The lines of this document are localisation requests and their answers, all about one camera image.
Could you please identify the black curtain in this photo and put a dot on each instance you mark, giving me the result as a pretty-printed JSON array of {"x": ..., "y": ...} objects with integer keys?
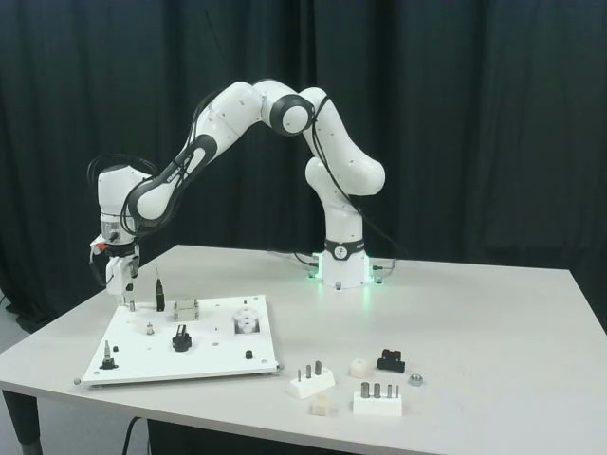
[{"x": 474, "y": 118}]

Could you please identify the medium metal square peg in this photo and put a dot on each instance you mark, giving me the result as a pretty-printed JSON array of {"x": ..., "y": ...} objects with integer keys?
[{"x": 308, "y": 372}]

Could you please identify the white round peg holder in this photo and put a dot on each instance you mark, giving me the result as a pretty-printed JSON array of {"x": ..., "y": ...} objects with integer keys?
[{"x": 378, "y": 405}]

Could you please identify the white task board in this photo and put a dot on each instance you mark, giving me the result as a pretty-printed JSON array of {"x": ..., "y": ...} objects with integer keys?
[{"x": 189, "y": 360}]

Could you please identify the metal BNC plug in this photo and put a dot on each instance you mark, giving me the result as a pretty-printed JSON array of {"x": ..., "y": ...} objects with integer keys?
[{"x": 150, "y": 328}]

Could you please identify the cream plastic holder block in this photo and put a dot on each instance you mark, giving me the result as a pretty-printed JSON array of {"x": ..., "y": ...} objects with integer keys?
[
  {"x": 321, "y": 405},
  {"x": 359, "y": 368}
]

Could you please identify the metal nut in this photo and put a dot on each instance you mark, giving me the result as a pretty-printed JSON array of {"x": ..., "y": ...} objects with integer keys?
[{"x": 416, "y": 379}]

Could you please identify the large metal round peg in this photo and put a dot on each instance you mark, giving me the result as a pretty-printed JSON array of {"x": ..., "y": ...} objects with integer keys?
[{"x": 366, "y": 390}]

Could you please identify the black waterproof plug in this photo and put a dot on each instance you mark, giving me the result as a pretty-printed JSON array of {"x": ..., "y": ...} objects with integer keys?
[{"x": 180, "y": 342}]

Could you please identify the thin black rod red tag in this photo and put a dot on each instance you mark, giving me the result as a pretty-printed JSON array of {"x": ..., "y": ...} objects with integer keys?
[{"x": 98, "y": 247}]

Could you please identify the black D-SUB plug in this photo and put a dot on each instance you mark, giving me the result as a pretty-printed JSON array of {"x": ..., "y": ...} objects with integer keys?
[{"x": 391, "y": 364}]

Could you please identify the white square peg holder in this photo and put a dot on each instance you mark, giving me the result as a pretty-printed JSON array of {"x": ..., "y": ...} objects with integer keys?
[{"x": 313, "y": 386}]

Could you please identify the large metal square peg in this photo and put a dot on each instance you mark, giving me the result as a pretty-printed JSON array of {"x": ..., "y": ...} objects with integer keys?
[{"x": 317, "y": 369}]

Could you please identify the white gear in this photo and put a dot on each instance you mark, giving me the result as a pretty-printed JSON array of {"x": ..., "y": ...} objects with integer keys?
[{"x": 246, "y": 317}]

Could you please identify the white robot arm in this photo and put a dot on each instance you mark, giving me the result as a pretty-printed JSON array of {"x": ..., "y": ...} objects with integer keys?
[{"x": 341, "y": 161}]

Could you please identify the dark table leg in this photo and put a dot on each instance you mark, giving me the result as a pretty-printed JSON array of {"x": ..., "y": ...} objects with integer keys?
[{"x": 21, "y": 422}]

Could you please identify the metal bolt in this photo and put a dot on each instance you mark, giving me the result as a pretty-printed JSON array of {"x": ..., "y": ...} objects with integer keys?
[{"x": 108, "y": 351}]

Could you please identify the medium metal round peg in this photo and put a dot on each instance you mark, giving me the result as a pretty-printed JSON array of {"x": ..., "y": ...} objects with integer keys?
[{"x": 377, "y": 391}]

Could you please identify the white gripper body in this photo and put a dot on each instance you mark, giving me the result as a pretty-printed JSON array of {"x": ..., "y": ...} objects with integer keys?
[{"x": 116, "y": 277}]

